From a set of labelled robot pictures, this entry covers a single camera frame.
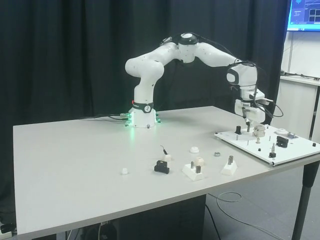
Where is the white square peg holder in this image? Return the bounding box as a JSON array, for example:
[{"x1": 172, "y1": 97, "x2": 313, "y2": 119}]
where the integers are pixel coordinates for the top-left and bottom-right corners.
[{"x1": 181, "y1": 162, "x2": 206, "y2": 181}]

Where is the white task board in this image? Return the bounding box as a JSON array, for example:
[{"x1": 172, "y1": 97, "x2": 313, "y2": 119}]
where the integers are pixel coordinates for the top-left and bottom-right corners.
[{"x1": 213, "y1": 123, "x2": 320, "y2": 167}]

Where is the grey floor cable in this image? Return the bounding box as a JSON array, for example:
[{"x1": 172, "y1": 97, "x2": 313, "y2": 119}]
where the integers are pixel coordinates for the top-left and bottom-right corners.
[{"x1": 216, "y1": 191, "x2": 298, "y2": 240}]

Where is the black curtain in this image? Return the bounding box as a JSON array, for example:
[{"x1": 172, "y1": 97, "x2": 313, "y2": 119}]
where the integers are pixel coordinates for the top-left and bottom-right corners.
[{"x1": 0, "y1": 0, "x2": 288, "y2": 227}]

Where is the white cabinet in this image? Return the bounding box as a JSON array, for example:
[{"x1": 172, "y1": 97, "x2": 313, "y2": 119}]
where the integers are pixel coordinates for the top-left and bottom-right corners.
[{"x1": 277, "y1": 74, "x2": 320, "y2": 141}]

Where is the blue screen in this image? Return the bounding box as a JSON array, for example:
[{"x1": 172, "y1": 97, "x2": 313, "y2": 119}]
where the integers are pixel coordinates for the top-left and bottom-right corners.
[{"x1": 286, "y1": 0, "x2": 320, "y2": 33}]

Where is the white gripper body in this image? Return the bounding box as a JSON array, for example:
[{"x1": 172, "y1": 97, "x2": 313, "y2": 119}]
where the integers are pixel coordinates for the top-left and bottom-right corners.
[{"x1": 233, "y1": 98, "x2": 266, "y2": 124}]

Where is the white round peg holder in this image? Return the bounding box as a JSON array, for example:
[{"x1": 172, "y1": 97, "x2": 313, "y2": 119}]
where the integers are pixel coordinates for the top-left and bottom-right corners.
[{"x1": 220, "y1": 159, "x2": 239, "y2": 176}]

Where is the black D-SUB plug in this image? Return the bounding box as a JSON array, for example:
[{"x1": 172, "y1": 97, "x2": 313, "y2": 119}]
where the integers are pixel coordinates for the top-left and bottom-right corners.
[{"x1": 153, "y1": 159, "x2": 172, "y2": 174}]

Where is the black base cable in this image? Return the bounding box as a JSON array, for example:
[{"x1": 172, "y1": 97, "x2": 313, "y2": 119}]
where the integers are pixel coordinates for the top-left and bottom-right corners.
[{"x1": 82, "y1": 113, "x2": 133, "y2": 122}]

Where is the black table leg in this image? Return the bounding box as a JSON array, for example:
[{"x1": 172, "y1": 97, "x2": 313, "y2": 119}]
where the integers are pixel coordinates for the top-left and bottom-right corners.
[{"x1": 291, "y1": 159, "x2": 320, "y2": 240}]

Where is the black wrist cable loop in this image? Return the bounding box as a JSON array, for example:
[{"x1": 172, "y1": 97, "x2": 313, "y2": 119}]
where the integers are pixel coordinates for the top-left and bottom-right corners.
[{"x1": 259, "y1": 98, "x2": 285, "y2": 119}]

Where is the grey multi-pin connector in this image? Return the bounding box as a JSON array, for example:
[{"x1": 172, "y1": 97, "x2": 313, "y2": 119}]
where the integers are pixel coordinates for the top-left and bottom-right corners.
[{"x1": 252, "y1": 126, "x2": 266, "y2": 138}]

